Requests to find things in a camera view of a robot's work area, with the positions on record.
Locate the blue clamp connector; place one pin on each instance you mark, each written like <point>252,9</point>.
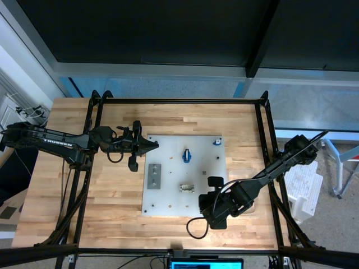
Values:
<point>186,157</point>

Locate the screen with blue edge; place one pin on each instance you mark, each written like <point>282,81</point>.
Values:
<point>204,264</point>

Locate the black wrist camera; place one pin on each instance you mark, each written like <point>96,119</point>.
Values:
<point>206,204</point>

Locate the black vertical post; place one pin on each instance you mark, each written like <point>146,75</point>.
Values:
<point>261,36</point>

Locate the clear plastic tub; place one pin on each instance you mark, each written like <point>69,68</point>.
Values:
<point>238,173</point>

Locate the brown cardboard box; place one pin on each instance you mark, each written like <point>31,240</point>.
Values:
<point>16,201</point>

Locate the black aluminium frame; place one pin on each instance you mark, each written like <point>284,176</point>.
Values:
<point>36,252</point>

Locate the black table-level camera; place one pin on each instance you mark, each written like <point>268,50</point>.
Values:
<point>177,252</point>

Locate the white task board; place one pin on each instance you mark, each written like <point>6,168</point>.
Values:
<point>168,196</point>

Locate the white foam block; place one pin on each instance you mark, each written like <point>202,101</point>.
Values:
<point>305,196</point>

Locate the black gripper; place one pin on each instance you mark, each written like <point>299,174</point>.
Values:
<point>221,207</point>
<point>136,145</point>

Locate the beige multi-pin connector housing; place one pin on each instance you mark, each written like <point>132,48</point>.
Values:
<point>187,187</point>

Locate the grey metal plate with pegs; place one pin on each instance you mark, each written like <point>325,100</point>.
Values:
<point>154,176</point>

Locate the grey metal chair legs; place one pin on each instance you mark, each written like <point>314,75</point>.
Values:
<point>338,173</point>

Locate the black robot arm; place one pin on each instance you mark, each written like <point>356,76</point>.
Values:
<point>56,141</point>
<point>266,175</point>

